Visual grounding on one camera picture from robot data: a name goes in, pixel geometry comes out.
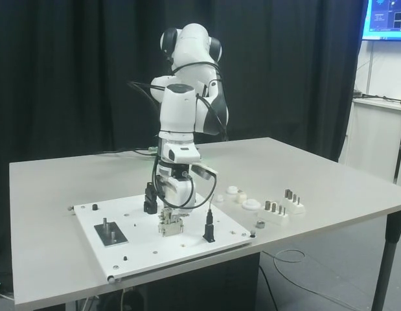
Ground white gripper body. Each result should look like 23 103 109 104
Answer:
155 174 198 211

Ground grey waterproof plug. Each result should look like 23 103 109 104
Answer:
159 207 182 225

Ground black USB plug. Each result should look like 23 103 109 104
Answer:
203 195 216 236

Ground white flat mounting plate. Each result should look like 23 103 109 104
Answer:
190 163 219 181

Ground black D-SUB plug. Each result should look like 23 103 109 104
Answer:
143 182 161 215

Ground white box with dark window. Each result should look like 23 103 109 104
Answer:
161 142 201 165

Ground white task board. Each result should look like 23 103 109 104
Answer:
71 191 257 283

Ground white round peg holder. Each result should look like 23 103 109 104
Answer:
257 207 289 227

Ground white square peg holder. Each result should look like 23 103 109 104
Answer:
280 196 306 215

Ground black curtain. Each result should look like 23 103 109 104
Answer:
0 0 363 163

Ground white cabinet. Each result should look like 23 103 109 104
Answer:
344 97 401 189

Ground black table leg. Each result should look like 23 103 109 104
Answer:
371 215 401 311

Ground blue screen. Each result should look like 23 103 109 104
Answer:
361 0 401 42

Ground black table cable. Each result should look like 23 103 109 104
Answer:
101 148 155 157

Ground thin grey cable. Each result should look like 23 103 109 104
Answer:
273 248 317 270

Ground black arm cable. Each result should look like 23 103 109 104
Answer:
128 61 230 141

